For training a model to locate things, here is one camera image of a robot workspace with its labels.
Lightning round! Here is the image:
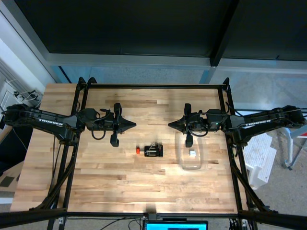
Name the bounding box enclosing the grey metal stand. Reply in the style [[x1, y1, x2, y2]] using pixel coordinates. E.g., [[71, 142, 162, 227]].
[[279, 126, 307, 171]]

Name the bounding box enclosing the black square pad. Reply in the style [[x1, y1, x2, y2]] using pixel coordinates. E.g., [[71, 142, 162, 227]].
[[0, 176, 14, 189]]

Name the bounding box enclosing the black vise with red knob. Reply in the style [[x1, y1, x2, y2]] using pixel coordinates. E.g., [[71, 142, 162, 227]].
[[136, 143, 165, 158]]

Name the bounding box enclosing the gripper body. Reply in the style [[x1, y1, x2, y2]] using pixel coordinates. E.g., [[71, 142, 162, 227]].
[[184, 103, 213, 148], [92, 103, 122, 148]]

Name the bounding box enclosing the black aluminium frame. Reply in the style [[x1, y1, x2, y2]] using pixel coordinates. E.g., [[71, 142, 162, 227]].
[[0, 76, 307, 230]]

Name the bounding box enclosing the clear plastic tub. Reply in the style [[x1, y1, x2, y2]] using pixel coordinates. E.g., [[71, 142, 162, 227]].
[[176, 134, 205, 172]]

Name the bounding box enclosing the black wall post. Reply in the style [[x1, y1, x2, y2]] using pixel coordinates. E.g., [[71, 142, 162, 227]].
[[210, 0, 240, 67]]

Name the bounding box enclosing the blue-lit screen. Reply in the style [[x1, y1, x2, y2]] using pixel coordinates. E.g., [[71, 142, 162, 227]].
[[143, 220, 209, 230]]

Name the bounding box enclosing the black cable bundle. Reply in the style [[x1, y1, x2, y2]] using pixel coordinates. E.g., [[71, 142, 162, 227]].
[[13, 90, 40, 101]]

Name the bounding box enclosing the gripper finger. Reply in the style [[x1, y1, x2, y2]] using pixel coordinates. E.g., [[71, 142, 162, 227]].
[[167, 115, 186, 126], [119, 125, 137, 135], [167, 125, 187, 135], [119, 115, 137, 125]]

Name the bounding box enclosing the white foam packing block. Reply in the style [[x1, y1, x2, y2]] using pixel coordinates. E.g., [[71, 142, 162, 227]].
[[242, 133, 276, 191]]

